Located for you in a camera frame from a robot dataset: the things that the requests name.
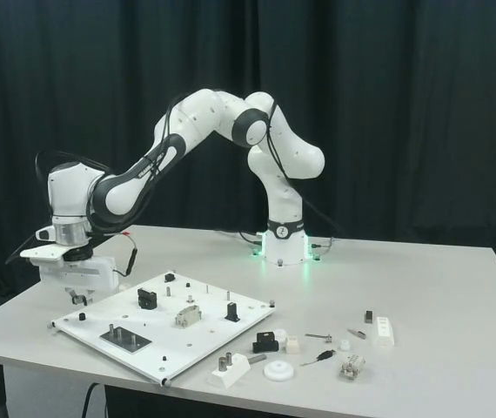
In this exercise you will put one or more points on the black curtains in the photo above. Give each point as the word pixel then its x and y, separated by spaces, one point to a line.
pixel 404 109

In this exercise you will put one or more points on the white task board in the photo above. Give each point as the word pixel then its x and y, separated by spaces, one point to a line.
pixel 161 331

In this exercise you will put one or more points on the metal BNC plug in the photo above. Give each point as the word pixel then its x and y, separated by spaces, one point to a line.
pixel 321 337

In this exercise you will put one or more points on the metal USB plug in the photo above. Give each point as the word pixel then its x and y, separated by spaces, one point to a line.
pixel 357 333

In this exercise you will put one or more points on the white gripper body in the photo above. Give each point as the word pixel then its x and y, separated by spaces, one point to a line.
pixel 87 272

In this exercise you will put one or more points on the white peg holder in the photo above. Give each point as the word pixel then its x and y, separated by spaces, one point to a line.
pixel 235 370

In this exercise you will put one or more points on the white small gear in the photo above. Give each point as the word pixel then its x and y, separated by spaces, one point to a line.
pixel 343 345

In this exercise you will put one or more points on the metal round peg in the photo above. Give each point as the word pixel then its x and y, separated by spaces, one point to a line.
pixel 231 359
pixel 222 363
pixel 257 359

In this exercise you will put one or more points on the black Ethernet plug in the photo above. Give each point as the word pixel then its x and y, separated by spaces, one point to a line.
pixel 369 316

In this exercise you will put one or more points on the white large gear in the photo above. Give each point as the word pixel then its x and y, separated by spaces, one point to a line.
pixel 279 372

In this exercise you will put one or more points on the small white cube holder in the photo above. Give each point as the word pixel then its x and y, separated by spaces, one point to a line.
pixel 292 344

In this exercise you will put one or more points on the white medium gear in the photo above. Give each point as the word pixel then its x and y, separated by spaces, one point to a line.
pixel 281 334

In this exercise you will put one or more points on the black D-SUB plug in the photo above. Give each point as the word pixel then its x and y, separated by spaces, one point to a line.
pixel 265 341

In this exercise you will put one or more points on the metal waterproof plug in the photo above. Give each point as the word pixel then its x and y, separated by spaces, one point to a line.
pixel 349 365

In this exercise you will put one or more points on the white holder with holes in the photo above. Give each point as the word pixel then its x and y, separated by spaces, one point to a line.
pixel 381 332

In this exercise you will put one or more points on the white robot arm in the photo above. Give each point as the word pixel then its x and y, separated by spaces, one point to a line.
pixel 196 117

